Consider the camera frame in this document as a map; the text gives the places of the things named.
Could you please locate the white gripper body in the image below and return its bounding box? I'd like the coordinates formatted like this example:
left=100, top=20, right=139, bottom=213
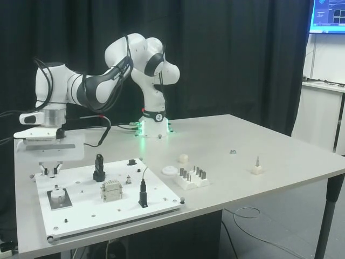
left=16, top=134, right=85, bottom=163

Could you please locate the white medium gear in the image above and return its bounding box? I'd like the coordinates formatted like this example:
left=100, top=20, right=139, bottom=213
left=50, top=188, right=67, bottom=203

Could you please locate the flat white mounting plate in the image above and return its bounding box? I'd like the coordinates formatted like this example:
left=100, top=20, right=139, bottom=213
left=13, top=127, right=66, bottom=140

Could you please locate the black D-SUB plug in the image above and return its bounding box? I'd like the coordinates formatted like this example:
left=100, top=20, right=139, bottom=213
left=93, top=153, right=106, bottom=182

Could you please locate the thin black rod with red tag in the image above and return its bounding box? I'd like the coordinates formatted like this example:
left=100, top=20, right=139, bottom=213
left=80, top=114, right=112, bottom=148

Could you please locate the white task board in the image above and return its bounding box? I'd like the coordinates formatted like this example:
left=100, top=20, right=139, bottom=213
left=29, top=158, right=187, bottom=243

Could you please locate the grey waterproof plug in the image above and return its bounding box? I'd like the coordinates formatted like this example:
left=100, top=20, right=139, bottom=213
left=100, top=181, right=121, bottom=202

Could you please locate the white round peg holder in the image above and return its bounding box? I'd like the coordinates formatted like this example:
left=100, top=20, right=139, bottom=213
left=175, top=176, right=199, bottom=191

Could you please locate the white square peg holder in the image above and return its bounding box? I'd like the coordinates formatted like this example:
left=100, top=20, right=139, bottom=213
left=192, top=172, right=210, bottom=187

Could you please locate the black curtain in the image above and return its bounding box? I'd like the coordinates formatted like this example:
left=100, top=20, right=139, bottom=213
left=0, top=0, right=313, bottom=259

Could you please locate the white cabinet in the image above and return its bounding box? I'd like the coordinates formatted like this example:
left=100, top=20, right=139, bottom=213
left=292, top=35, right=345, bottom=156

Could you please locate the dark grey table leg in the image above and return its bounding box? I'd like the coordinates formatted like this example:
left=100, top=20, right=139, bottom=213
left=315, top=172, right=340, bottom=259

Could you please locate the blue screen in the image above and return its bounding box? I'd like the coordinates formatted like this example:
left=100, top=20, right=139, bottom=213
left=309, top=0, right=345, bottom=35

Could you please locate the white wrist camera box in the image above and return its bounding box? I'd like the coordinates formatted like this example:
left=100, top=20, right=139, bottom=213
left=19, top=112, right=44, bottom=125

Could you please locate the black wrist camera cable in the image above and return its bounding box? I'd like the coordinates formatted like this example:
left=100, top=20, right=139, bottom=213
left=0, top=109, right=36, bottom=117

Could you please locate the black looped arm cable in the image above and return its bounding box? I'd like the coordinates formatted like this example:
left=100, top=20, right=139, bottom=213
left=33, top=58, right=54, bottom=108

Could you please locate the black USB plug with cable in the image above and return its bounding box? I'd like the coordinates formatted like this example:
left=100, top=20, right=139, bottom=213
left=137, top=166, right=149, bottom=208

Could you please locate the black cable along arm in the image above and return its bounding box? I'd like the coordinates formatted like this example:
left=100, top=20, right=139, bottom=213
left=80, top=34, right=135, bottom=113

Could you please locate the grey floor cable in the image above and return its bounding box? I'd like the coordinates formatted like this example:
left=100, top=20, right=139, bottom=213
left=233, top=206, right=275, bottom=259

